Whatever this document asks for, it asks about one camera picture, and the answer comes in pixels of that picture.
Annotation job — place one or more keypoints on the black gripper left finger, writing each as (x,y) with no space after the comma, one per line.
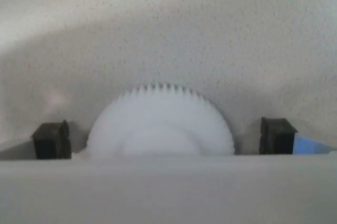
(51,141)

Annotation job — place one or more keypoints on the white large gear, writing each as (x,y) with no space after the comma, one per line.
(160,126)

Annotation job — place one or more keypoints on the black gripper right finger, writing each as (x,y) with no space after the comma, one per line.
(276,137)

